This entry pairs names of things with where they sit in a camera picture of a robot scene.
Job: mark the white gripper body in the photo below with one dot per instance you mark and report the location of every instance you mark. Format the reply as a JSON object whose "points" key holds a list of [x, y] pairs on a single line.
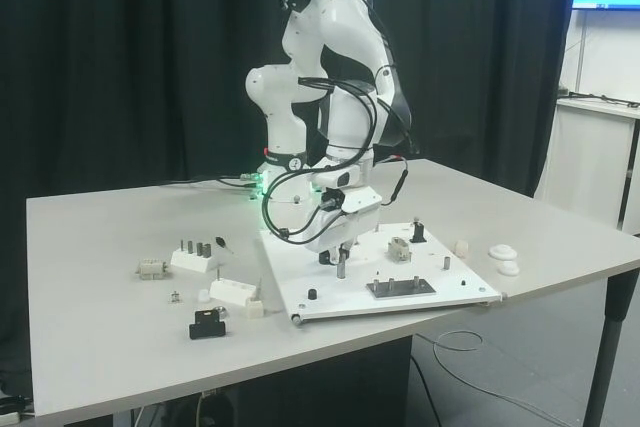
{"points": [[340, 229]]}

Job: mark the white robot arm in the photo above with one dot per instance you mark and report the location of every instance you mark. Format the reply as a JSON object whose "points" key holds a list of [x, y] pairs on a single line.
{"points": [[345, 112]]}

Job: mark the white peg holder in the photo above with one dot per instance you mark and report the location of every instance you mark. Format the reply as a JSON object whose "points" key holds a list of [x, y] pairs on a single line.
{"points": [[194, 261], [231, 292]]}

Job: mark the thick metal peg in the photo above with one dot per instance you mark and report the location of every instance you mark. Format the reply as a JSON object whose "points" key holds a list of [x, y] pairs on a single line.
{"points": [[200, 249], [207, 250]]}

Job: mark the white task board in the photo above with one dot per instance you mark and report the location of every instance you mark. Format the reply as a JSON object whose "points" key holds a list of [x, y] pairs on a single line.
{"points": [[400, 267]]}

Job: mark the small white holder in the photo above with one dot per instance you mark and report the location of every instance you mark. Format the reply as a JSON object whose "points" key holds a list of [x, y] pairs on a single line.
{"points": [[253, 308]]}

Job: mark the small black plug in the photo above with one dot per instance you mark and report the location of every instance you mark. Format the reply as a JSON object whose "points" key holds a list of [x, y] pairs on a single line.
{"points": [[221, 242]]}

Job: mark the white small gear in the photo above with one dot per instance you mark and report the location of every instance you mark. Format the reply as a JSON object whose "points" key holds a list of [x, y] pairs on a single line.
{"points": [[462, 249]]}

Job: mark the metal BNC plug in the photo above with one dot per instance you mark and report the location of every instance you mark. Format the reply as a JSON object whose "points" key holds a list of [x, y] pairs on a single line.
{"points": [[219, 311]]}

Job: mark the small white cap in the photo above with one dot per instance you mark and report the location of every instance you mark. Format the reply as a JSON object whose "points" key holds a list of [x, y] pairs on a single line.
{"points": [[203, 295]]}

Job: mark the black D-SUB plug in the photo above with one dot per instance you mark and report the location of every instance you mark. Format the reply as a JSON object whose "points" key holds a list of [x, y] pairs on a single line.
{"points": [[208, 328]]}

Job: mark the small Ethernet plug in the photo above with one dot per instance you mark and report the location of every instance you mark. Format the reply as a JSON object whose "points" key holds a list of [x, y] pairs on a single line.
{"points": [[174, 297]]}

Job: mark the white large gear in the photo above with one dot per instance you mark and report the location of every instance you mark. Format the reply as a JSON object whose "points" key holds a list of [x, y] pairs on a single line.
{"points": [[502, 252]]}

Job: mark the white medium gear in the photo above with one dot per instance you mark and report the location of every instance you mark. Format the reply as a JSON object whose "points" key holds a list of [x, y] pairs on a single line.
{"points": [[510, 269]]}

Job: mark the beige waterproof plug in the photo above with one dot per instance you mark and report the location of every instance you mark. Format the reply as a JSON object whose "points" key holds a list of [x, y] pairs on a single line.
{"points": [[150, 267]]}

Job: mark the white cabinet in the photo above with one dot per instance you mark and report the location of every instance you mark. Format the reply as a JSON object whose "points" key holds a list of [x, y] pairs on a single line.
{"points": [[590, 162]]}

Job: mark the black table leg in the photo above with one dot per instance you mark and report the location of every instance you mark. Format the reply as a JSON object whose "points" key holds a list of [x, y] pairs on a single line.
{"points": [[607, 347]]}

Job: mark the black curtain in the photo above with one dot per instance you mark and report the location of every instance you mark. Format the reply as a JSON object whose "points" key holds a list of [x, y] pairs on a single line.
{"points": [[125, 47]]}

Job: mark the power strip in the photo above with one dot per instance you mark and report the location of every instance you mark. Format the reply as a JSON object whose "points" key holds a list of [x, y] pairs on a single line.
{"points": [[11, 409]]}

